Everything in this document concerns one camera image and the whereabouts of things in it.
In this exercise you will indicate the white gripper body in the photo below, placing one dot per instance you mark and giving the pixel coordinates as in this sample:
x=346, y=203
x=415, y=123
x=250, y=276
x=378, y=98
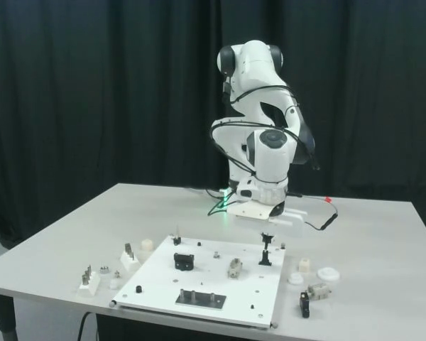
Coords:
x=294, y=222

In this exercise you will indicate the black USB plug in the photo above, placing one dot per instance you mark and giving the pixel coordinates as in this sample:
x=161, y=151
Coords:
x=266, y=244

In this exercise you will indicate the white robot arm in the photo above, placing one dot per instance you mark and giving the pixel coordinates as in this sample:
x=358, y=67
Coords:
x=270, y=163

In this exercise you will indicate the white cube holder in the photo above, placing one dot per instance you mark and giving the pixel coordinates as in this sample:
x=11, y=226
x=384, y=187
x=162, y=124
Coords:
x=304, y=265

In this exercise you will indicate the white medium gear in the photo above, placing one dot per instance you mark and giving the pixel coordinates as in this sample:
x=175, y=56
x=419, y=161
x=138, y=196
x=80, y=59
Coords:
x=295, y=278

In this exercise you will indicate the white large gear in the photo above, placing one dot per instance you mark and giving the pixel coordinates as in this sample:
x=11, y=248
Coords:
x=328, y=274

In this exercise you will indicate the white task board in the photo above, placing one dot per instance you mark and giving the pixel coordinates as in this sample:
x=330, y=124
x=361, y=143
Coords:
x=206, y=280

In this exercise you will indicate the black Ethernet plug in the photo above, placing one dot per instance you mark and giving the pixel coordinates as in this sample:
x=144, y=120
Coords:
x=304, y=302

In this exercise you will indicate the small white plug holder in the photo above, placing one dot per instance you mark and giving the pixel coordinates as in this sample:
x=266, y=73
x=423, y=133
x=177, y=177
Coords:
x=146, y=246

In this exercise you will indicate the white square peg holder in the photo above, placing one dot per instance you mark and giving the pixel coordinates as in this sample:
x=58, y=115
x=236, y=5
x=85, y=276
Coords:
x=129, y=263

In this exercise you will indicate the black cabinet under table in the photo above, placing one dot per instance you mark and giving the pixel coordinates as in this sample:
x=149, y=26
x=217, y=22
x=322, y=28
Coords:
x=163, y=331

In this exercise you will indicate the metal BNC plug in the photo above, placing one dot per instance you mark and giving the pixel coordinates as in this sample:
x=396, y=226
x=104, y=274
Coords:
x=116, y=274

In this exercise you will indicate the metal bolt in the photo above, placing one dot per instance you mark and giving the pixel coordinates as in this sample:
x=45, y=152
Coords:
x=104, y=269

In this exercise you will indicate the metal round peg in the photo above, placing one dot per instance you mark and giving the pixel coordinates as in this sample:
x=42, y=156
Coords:
x=83, y=279
x=87, y=275

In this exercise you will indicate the white round peg holder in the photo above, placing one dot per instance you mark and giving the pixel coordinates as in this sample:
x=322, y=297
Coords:
x=88, y=288

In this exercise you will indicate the black curtain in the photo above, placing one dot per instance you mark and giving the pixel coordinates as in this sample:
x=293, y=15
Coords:
x=57, y=106

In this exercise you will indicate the dark table leg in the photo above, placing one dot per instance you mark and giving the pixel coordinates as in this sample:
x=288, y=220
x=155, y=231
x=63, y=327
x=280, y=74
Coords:
x=1, y=316

